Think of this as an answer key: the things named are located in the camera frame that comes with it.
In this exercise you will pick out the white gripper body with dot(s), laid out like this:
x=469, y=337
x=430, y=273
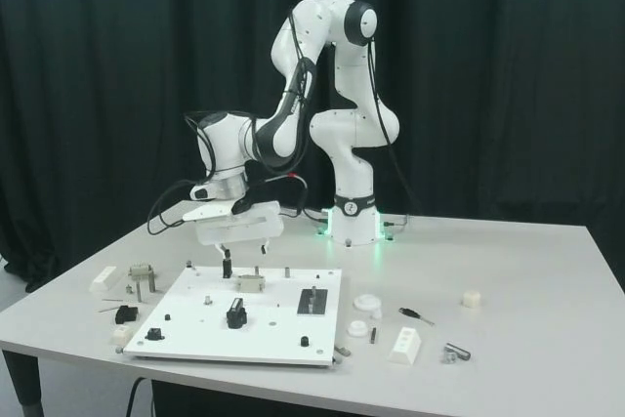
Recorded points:
x=244, y=229

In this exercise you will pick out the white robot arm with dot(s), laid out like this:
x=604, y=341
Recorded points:
x=342, y=143

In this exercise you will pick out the thick metal square peg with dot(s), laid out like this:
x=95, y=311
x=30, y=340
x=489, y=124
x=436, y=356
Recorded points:
x=153, y=285

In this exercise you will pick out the white peg holder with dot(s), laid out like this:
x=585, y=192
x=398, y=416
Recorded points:
x=102, y=280
x=404, y=346

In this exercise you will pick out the small dark metal peg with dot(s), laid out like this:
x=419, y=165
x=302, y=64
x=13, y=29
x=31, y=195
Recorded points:
x=374, y=334

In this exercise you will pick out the white task board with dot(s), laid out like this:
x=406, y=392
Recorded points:
x=195, y=329

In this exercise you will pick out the white large gear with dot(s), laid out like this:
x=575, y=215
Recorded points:
x=366, y=302

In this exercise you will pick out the black D-SUB plug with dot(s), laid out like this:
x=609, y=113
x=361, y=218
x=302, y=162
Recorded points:
x=126, y=314

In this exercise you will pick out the white medium gear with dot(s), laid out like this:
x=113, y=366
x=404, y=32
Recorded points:
x=358, y=329

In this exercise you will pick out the black curtain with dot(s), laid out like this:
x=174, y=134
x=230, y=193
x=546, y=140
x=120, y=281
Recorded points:
x=97, y=70

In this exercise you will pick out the small metal plug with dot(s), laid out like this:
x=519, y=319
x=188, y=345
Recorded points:
x=459, y=352

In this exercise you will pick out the black table leg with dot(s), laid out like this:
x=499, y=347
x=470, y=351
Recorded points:
x=19, y=383

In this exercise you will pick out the grey metal connector bracket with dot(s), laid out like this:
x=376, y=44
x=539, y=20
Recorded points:
x=141, y=271

